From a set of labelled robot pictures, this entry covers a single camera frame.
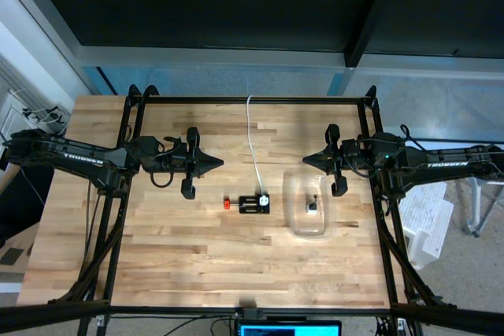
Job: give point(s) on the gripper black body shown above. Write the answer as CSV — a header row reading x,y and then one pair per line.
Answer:
x,y
188,190
338,188

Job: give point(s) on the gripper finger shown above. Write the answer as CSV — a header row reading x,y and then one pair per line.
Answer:
x,y
206,158
323,166
323,155
206,167

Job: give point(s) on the black power plug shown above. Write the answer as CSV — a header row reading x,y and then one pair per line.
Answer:
x,y
313,203

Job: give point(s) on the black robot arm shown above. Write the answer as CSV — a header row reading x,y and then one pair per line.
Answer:
x,y
445,165
78,157

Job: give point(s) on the white power receptacle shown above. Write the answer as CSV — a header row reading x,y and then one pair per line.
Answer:
x,y
264,198

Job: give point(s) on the clear plastic tub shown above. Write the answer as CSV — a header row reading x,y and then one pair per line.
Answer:
x,y
293,202

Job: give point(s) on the black clamp with orange knob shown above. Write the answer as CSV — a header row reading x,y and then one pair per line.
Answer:
x,y
250,206

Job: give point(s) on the white foam block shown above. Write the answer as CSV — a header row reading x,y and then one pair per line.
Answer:
x,y
427,226

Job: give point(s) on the grey metal stand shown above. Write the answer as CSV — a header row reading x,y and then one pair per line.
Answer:
x,y
476,202

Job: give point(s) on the black upright beam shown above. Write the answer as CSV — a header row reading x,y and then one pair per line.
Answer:
x,y
370,17

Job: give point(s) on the laptop screen with blue edge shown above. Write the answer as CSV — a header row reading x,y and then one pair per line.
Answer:
x,y
287,330

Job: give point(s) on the black metal frame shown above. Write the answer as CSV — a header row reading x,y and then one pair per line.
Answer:
x,y
307,100

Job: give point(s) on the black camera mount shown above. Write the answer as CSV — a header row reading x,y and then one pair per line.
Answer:
x,y
249,310

